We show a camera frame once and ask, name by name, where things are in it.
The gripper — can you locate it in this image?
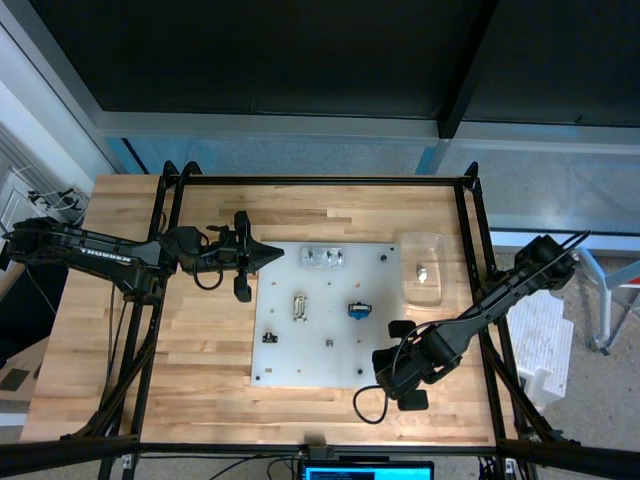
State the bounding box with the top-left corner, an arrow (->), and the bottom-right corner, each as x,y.
388,320 -> 437,413
201,210 -> 286,304

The blue and black connector block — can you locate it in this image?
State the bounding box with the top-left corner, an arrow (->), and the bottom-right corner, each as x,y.
346,301 -> 374,323

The aluminium bar plate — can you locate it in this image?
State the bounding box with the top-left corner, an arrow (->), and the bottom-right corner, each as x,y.
298,245 -> 348,272

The white task board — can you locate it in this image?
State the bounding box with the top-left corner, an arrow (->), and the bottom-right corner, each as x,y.
248,239 -> 404,389

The clear plastic tub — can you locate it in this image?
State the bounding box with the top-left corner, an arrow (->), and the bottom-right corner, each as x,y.
399,230 -> 448,309

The screen with blue edge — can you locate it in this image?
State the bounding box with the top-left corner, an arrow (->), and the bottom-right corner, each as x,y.
298,459 -> 436,480

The white foam block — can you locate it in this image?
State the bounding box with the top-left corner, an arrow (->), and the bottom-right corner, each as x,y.
504,292 -> 577,414

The grey metal stand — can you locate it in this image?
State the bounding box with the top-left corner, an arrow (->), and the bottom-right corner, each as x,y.
573,244 -> 640,357

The brown cardboard box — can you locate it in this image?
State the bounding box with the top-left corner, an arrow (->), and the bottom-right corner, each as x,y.
0,333 -> 51,402

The white cabinet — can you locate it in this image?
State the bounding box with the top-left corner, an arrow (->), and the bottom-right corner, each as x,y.
0,164 -> 87,232

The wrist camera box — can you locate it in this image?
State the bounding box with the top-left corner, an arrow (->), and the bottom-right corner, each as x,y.
373,348 -> 398,391

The black aluminium frame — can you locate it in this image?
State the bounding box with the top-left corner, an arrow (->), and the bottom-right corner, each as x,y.
0,159 -> 640,480

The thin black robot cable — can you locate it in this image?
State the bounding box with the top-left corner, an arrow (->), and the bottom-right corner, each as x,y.
547,228 -> 593,267

